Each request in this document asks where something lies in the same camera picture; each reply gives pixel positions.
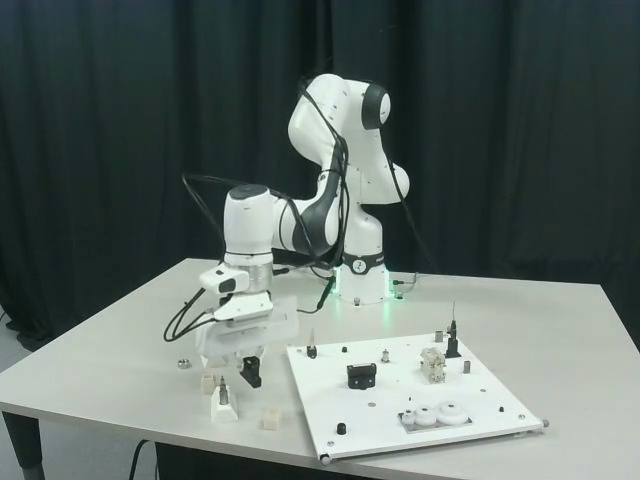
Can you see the white small gear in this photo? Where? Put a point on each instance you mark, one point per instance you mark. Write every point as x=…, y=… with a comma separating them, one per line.
x=410, y=416

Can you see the black round knob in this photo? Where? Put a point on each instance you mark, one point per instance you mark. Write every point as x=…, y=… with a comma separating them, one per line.
x=342, y=428

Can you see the black table leg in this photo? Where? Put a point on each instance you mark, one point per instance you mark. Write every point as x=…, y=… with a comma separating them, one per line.
x=20, y=445

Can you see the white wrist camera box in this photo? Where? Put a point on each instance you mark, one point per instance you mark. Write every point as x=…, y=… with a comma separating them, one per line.
x=222, y=282

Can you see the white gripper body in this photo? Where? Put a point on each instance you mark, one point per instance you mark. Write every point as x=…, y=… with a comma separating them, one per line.
x=250, y=332

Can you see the white large gear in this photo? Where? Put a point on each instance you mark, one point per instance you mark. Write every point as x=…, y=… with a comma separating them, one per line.
x=451, y=414

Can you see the metal BNC plug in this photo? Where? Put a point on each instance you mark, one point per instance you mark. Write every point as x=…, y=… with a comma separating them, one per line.
x=386, y=356

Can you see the black curtain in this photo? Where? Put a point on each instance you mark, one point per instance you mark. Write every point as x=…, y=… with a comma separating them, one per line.
x=100, y=125

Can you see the medium metal round peg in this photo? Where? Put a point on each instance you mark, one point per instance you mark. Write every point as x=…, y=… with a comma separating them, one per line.
x=226, y=395

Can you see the metal nut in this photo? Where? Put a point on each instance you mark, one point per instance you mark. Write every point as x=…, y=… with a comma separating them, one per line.
x=183, y=362

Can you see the white medium gear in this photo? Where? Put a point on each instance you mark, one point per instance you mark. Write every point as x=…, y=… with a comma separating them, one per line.
x=425, y=416

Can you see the thin rod on black base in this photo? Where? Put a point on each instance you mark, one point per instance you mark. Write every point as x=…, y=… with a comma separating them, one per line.
x=311, y=350

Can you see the metal square peg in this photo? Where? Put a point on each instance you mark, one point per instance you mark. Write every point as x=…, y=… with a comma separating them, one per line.
x=467, y=366
x=439, y=336

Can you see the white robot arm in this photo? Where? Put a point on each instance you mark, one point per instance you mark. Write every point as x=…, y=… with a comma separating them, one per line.
x=360, y=200

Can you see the white task board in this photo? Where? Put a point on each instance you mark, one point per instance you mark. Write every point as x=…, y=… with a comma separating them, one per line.
x=400, y=400

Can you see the white peg holder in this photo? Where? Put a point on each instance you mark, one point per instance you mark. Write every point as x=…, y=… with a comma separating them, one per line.
x=224, y=410

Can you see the cream square plug holder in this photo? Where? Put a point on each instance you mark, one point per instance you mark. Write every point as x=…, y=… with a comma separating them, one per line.
x=270, y=420
x=206, y=385

